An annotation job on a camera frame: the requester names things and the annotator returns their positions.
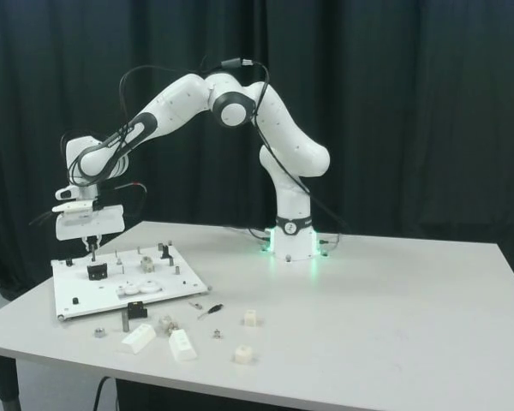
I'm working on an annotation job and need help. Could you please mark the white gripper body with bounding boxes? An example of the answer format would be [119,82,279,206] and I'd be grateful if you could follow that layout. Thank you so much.
[54,205,126,241]

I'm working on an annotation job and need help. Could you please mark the white long peg holder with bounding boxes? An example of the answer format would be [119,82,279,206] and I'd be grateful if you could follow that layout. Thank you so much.
[120,323,157,356]
[167,329,199,362]

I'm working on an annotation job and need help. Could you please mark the white large gear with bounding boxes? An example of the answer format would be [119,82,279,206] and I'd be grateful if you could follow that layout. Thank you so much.
[139,280,164,297]

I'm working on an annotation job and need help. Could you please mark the white task board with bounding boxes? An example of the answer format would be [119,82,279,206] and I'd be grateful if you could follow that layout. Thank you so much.
[51,244,212,320]

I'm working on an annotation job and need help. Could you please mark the black D-SUB plug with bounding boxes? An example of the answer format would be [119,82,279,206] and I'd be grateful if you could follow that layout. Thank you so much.
[127,301,149,322]

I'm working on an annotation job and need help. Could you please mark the dark table leg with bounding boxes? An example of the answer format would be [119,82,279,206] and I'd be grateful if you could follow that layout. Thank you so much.
[0,350,17,411]

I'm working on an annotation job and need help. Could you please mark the black curtain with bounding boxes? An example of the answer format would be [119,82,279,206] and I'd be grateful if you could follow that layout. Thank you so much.
[0,0,514,296]

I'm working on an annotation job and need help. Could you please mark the black plug with cable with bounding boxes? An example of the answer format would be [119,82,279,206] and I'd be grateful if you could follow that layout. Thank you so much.
[196,302,224,320]

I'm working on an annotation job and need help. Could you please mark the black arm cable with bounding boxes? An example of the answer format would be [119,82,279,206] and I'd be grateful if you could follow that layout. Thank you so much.
[59,54,352,241]

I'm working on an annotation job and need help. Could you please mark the black cable under table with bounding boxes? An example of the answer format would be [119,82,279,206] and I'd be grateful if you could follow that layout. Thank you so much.
[94,375,117,411]

